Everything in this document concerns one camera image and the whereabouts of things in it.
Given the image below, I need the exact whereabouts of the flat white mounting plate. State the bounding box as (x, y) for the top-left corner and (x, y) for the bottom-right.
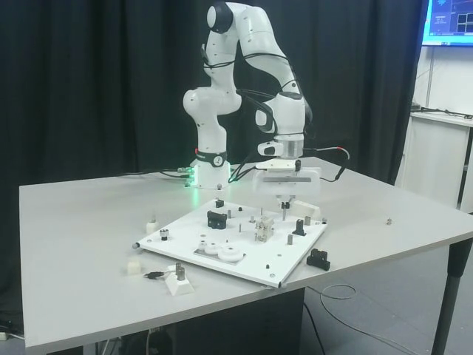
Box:
(256, 159), (301, 173)

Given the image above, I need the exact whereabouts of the dark table leg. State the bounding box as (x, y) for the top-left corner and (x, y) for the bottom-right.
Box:
(432, 243), (465, 355)

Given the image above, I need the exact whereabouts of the long white holder block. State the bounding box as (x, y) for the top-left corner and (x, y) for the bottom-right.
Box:
(291, 200), (321, 223)

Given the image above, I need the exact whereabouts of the white task board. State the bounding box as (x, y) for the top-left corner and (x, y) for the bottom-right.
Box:
(132, 197), (329, 289)

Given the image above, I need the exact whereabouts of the black curtain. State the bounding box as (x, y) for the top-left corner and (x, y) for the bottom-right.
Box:
(0, 0), (424, 334)

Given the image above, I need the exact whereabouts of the black base cable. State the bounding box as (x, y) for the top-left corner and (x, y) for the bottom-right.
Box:
(158, 168), (194, 183)

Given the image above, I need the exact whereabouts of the black cabinet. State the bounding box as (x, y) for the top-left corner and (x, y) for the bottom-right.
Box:
(162, 287), (307, 355)

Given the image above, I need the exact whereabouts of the white large gear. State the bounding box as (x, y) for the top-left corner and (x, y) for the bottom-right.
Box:
(217, 246), (245, 263)

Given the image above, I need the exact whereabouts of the beige metal connector block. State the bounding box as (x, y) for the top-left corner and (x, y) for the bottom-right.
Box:
(254, 217), (275, 245)

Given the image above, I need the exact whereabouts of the white cabinet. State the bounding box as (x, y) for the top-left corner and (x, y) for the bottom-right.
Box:
(397, 110), (473, 214)

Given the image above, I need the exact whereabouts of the white two-peg holder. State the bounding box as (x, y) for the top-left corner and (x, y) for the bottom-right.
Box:
(165, 264), (195, 296)

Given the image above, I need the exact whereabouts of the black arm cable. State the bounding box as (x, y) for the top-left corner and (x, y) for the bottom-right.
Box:
(199, 44), (315, 184)

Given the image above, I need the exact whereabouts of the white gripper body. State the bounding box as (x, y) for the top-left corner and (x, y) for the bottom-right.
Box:
(252, 166), (321, 197)

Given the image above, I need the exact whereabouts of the blue screen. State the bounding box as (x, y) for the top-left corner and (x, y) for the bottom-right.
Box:
(421, 0), (473, 47)

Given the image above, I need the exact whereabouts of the grey floor cable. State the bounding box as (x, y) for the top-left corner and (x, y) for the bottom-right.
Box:
(304, 283), (437, 355)

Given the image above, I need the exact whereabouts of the black connector block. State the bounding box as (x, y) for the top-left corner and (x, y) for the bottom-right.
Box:
(206, 209), (227, 229)

